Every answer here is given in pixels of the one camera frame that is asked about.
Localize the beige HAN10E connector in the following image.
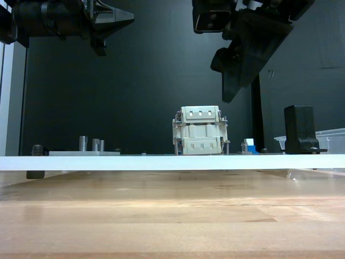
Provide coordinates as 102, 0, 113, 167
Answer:
173, 105, 230, 127

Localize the beige connector hub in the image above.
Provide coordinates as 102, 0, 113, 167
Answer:
172, 122, 231, 156

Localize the black upright socket block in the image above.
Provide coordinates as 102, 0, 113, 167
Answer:
283, 105, 328, 155

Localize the small blue white socket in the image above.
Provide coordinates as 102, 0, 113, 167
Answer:
243, 138, 257, 154

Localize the clear plastic tub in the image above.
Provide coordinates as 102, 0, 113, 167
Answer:
274, 128, 345, 173

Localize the black screw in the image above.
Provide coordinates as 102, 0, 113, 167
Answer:
26, 144, 45, 180

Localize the grey metal plate with pegs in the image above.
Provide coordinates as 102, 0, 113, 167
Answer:
48, 135, 121, 156

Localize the white board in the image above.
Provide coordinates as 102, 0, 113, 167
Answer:
0, 154, 345, 172

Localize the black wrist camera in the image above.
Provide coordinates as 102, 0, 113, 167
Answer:
192, 0, 233, 35

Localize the black wall post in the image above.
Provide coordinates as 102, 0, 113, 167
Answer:
249, 63, 265, 153

